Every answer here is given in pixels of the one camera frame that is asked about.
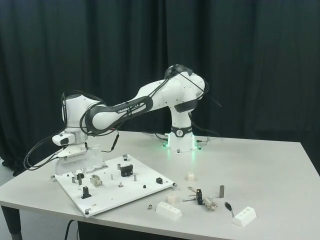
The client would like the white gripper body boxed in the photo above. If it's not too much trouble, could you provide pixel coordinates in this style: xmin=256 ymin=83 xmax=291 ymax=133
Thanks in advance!
xmin=54 ymin=147 xmax=105 ymax=176

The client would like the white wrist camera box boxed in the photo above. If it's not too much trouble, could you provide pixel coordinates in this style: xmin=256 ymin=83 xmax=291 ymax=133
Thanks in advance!
xmin=51 ymin=133 xmax=76 ymax=147

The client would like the black curtain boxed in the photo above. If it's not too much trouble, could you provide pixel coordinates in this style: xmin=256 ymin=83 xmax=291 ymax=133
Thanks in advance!
xmin=0 ymin=0 xmax=320 ymax=177

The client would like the white single peg holder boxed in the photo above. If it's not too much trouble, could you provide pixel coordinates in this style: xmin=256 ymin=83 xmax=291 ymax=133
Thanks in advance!
xmin=166 ymin=192 xmax=179 ymax=204

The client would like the long white peg holder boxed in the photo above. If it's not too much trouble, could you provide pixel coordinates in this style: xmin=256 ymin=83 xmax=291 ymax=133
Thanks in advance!
xmin=232 ymin=206 xmax=258 ymax=228
xmin=155 ymin=201 xmax=183 ymax=222

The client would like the black USB plug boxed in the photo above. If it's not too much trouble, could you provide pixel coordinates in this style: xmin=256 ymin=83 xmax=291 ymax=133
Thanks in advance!
xmin=224 ymin=201 xmax=236 ymax=219

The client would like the black cable under table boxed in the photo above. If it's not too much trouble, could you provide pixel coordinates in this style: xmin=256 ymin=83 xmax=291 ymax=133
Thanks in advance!
xmin=65 ymin=219 xmax=79 ymax=240

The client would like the grey waterproof plug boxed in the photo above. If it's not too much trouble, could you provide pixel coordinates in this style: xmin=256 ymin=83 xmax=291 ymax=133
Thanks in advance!
xmin=202 ymin=196 xmax=219 ymax=211

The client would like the black base cable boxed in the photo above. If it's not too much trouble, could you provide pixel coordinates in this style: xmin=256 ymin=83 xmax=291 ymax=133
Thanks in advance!
xmin=192 ymin=117 xmax=221 ymax=151

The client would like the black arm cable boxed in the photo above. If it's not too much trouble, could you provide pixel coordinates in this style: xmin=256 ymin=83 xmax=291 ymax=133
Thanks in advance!
xmin=79 ymin=65 xmax=223 ymax=138

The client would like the dark table leg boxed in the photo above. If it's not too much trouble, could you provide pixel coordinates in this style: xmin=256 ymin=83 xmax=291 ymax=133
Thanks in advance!
xmin=0 ymin=205 xmax=23 ymax=240

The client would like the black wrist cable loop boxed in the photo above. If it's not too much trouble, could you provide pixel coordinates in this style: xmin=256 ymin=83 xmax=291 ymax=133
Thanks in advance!
xmin=24 ymin=136 xmax=66 ymax=171

